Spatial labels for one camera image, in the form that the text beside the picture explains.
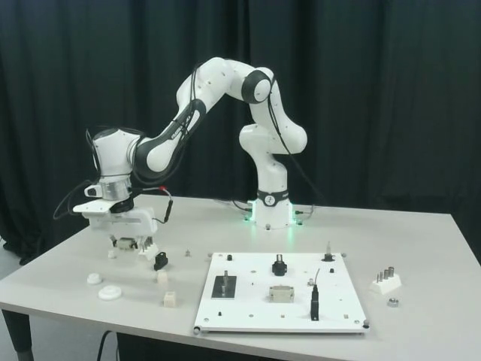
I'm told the white round peg holder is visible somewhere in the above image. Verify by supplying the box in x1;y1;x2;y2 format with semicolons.
369;276;403;296

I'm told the black USB plug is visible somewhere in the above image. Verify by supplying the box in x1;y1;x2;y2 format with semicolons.
310;267;324;323

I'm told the white task board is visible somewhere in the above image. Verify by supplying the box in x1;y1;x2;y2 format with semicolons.
192;250;371;335

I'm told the black base cable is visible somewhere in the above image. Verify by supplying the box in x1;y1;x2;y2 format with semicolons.
216;199;253;215

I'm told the black curtain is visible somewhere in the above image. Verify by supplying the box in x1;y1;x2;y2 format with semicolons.
0;0;481;266

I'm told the black floor cable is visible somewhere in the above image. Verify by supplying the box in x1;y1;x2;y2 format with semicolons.
99;329;114;361

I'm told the grey base cable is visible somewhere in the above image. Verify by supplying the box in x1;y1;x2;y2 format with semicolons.
295;205;325;220

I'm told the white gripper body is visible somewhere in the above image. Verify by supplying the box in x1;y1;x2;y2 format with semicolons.
89;205;158;235

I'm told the thin black rod red tag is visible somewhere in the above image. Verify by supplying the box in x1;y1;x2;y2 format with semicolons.
159;184;174;223

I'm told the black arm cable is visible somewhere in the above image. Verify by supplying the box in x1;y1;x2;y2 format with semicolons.
265;73;326;206
129;63;207;189

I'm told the white large gear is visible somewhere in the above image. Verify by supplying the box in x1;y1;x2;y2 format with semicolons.
98;285;123;301

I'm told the dark table leg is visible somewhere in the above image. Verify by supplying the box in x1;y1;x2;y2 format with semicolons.
2;310;31;361

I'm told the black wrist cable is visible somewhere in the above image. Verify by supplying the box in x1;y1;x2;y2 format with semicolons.
52;180;101;223

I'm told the black D-SUB plug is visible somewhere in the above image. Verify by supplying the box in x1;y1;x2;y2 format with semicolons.
152;250;169;271

